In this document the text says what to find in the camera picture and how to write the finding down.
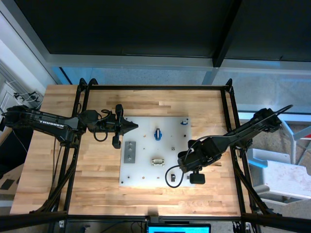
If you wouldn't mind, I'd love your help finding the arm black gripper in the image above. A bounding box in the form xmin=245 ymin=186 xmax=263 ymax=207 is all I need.
xmin=93 ymin=104 xmax=138 ymax=149
xmin=178 ymin=138 xmax=214 ymax=184

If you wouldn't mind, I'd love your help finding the black vertical post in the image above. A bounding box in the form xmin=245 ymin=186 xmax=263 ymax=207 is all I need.
xmin=212 ymin=0 xmax=243 ymax=68

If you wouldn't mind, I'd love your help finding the black metal frame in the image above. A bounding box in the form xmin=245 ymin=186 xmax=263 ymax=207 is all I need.
xmin=0 ymin=77 xmax=311 ymax=233

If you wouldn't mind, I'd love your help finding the white taskboard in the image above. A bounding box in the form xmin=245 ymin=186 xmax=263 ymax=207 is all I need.
xmin=118 ymin=116 xmax=196 ymax=187

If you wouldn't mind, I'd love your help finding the black looped gripper cable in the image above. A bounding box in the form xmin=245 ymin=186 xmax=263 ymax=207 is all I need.
xmin=93 ymin=130 xmax=109 ymax=143
xmin=165 ymin=164 xmax=186 ymax=189

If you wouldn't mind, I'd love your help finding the black plug cable bundle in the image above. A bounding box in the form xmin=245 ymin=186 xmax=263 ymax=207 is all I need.
xmin=13 ymin=91 xmax=41 ymax=103

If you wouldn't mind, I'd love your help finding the white metal chair frame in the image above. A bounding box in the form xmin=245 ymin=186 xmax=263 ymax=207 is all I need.
xmin=281 ymin=118 xmax=311 ymax=166

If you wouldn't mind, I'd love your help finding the cardboard box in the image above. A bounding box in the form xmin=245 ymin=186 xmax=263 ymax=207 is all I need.
xmin=0 ymin=164 xmax=25 ymax=195

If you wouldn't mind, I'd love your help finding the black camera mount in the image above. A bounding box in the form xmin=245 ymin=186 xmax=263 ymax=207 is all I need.
xmin=147 ymin=213 xmax=161 ymax=224

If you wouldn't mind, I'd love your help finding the blue-lit monitor screen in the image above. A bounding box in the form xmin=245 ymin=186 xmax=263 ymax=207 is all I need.
xmin=145 ymin=223 xmax=211 ymax=233

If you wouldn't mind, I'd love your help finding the black arched arm cable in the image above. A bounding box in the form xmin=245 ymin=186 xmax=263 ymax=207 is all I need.
xmin=273 ymin=104 xmax=294 ymax=115

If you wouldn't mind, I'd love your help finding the grey metal plate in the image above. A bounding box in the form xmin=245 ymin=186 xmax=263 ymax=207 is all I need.
xmin=123 ymin=140 xmax=137 ymax=164

